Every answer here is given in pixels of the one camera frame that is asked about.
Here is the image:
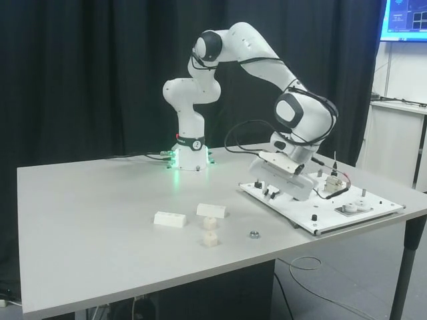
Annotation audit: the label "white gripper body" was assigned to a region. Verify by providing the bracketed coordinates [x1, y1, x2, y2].
[250, 161, 316, 202]

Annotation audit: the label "white large gear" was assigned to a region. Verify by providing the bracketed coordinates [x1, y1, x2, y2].
[354, 198, 374, 212]

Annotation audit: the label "white task board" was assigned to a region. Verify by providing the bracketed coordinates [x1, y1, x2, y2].
[237, 153, 407, 237]

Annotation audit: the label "long white peg holder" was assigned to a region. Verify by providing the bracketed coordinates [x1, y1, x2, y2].
[195, 203, 228, 219]
[153, 210, 188, 229]

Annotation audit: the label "small white holder block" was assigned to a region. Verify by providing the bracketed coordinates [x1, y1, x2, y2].
[201, 215, 219, 231]
[200, 231, 220, 249]

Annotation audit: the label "white cabinet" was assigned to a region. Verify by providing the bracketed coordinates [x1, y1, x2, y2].
[361, 98, 427, 195]

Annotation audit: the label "black table leg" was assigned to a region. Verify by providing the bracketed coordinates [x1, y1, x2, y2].
[389, 213, 420, 320]

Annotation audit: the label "blue screen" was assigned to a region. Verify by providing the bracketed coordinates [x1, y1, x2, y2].
[379, 0, 427, 43]

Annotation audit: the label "black curtains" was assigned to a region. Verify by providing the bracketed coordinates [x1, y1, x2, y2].
[0, 0, 382, 303]

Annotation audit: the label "metal plug with black cable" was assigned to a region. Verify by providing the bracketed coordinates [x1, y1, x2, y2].
[313, 171, 353, 201]

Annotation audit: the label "thin grey floor cable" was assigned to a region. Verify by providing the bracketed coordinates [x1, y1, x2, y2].
[278, 255, 337, 278]

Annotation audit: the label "black looping cable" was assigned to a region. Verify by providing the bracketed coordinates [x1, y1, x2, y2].
[224, 119, 280, 157]

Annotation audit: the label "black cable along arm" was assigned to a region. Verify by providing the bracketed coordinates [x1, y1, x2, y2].
[190, 46, 340, 146]

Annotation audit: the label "black floor cable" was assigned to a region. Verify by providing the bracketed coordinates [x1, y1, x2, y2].
[273, 271, 292, 320]

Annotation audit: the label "black cables at arm foot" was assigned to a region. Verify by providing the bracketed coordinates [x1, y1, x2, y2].
[111, 150, 175, 163]

